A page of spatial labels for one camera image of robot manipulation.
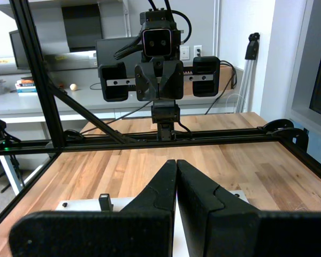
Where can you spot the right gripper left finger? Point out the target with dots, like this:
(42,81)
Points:
(128,230)

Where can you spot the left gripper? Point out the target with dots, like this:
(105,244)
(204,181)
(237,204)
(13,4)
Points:
(113,89)

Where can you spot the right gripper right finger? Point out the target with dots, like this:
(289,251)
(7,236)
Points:
(230,233)

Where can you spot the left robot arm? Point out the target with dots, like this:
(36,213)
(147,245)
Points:
(165,115)

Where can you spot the black block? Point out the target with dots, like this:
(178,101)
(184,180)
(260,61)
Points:
(106,204)

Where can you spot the white task board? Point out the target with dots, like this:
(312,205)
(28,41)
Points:
(83,204)

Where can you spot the dark computer monitor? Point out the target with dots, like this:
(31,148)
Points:
(109,51)
(17,51)

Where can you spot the small wooden ball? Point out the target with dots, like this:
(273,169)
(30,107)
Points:
(73,87)

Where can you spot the stack of books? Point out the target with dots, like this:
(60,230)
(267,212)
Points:
(26,86)

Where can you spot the white wall outlet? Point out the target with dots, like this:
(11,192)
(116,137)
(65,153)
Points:
(198,50)
(184,52)

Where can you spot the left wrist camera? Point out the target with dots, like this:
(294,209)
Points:
(157,42)

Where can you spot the black frame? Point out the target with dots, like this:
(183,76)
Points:
(42,80)

